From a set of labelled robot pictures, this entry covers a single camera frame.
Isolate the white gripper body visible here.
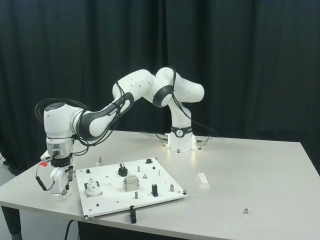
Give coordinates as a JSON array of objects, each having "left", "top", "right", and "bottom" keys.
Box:
[{"left": 50, "top": 166, "right": 75, "bottom": 195}]

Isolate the white peg holder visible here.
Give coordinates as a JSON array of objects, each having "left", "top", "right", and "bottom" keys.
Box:
[{"left": 51, "top": 191, "right": 74, "bottom": 202}]

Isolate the white large gear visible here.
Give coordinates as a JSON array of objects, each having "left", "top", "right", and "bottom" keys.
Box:
[{"left": 85, "top": 187, "right": 103, "bottom": 198}]

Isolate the white task board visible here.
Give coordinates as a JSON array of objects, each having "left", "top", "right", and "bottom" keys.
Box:
[{"left": 74, "top": 157, "right": 188, "bottom": 219}]

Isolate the black table leg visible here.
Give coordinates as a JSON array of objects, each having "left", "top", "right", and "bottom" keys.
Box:
[{"left": 0, "top": 204, "right": 21, "bottom": 240}]

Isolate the black curtain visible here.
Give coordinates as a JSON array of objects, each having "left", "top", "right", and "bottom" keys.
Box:
[{"left": 0, "top": 0, "right": 320, "bottom": 167}]

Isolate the white holder with holes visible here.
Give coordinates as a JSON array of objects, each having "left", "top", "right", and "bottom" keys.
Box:
[{"left": 195, "top": 172, "right": 211, "bottom": 189}]

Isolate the black cable under table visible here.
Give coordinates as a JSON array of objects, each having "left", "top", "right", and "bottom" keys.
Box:
[{"left": 65, "top": 219, "right": 77, "bottom": 240}]

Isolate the black cable at foot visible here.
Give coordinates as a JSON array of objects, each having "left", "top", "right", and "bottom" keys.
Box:
[
  {"left": 196, "top": 136, "right": 213, "bottom": 146},
  {"left": 154, "top": 131, "right": 171, "bottom": 141}
]

